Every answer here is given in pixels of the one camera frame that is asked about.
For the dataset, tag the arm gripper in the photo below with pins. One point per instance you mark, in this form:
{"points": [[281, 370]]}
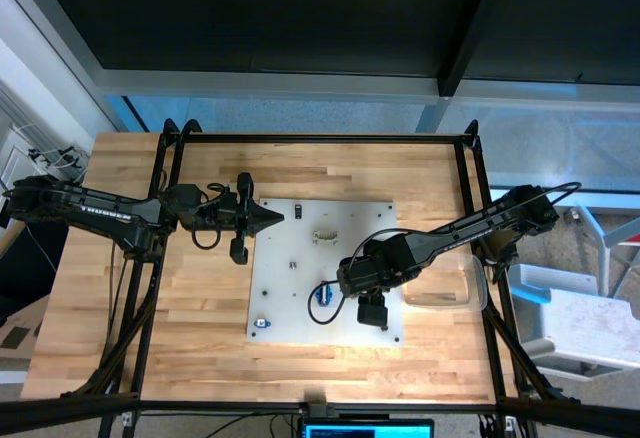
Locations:
{"points": [[245, 218], [372, 315]]}

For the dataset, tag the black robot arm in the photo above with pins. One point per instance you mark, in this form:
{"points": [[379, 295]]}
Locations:
{"points": [[100, 210], [450, 238]]}

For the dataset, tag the white taskboard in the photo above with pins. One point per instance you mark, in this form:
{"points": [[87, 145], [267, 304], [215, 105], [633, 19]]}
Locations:
{"points": [[280, 308]]}

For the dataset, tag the small black socket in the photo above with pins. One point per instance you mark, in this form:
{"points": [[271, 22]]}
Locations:
{"points": [[297, 211]]}

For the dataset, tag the beige connector housing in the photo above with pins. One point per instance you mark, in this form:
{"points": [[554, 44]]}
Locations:
{"points": [[326, 237]]}

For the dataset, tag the clear plastic tub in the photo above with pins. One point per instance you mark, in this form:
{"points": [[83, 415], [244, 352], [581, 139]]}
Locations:
{"points": [[440, 298]]}

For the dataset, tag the blue white connector block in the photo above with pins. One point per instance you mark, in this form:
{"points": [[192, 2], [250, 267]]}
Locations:
{"points": [[260, 323]]}

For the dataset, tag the laptop screen blue edge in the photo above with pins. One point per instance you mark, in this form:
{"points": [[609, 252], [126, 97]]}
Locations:
{"points": [[367, 430]]}

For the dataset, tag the white metal cart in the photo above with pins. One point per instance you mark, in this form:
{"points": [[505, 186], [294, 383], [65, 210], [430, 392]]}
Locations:
{"points": [[580, 318]]}

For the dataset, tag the grey metal stand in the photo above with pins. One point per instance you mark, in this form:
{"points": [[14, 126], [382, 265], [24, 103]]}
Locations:
{"points": [[602, 258]]}

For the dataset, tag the brown cardboard box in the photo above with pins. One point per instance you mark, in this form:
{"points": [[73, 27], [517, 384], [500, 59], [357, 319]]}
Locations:
{"points": [[27, 320]]}

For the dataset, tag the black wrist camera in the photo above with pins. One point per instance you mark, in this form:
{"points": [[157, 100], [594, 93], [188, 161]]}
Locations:
{"points": [[350, 278]]}

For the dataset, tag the blue clamp mount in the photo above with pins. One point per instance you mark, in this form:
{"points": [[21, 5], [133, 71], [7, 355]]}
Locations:
{"points": [[325, 294]]}

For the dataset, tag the black metal frame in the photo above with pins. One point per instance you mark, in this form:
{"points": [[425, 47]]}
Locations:
{"points": [[320, 138]]}

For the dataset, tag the black camera on frame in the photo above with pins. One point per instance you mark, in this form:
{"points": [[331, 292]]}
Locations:
{"points": [[317, 404]]}

